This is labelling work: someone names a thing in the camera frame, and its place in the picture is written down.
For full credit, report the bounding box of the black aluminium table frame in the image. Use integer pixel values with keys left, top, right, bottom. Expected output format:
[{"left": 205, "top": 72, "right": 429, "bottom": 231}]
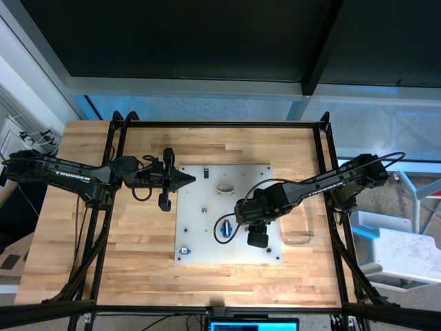
[{"left": 0, "top": 110, "right": 441, "bottom": 331}]

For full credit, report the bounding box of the grey partition frame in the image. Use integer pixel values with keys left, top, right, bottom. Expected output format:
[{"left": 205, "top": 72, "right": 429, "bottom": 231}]
[{"left": 0, "top": 0, "right": 441, "bottom": 118}]

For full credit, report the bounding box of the black and white cable bundle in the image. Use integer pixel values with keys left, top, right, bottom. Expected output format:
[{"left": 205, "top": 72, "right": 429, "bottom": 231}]
[{"left": 19, "top": 129, "right": 59, "bottom": 148}]

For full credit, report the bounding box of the black right shoulder cable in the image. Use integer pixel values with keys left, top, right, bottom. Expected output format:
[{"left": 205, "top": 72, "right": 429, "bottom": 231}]
[{"left": 373, "top": 151, "right": 407, "bottom": 173}]

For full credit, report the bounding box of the laptop screen with blue edge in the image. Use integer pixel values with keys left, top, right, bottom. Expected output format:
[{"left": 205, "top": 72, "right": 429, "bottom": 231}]
[{"left": 205, "top": 317, "right": 300, "bottom": 331}]

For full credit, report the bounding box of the white taskboard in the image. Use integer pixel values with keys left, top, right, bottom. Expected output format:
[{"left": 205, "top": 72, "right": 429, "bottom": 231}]
[{"left": 174, "top": 164, "right": 284, "bottom": 265}]

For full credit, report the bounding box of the clear plastic tub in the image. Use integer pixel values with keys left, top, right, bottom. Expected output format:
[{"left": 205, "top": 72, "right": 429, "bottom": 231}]
[{"left": 278, "top": 199, "right": 316, "bottom": 246}]

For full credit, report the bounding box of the black vertical post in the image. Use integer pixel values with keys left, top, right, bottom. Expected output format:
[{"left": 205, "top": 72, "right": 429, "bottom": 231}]
[{"left": 301, "top": 0, "right": 345, "bottom": 97}]

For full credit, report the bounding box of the white metal stool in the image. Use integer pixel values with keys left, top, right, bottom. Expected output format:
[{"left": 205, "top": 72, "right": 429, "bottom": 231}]
[{"left": 351, "top": 210, "right": 441, "bottom": 290}]

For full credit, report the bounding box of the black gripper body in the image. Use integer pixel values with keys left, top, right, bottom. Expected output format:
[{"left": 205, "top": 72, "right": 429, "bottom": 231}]
[
  {"left": 246, "top": 222, "right": 269, "bottom": 248},
  {"left": 132, "top": 147, "right": 178, "bottom": 212}
]

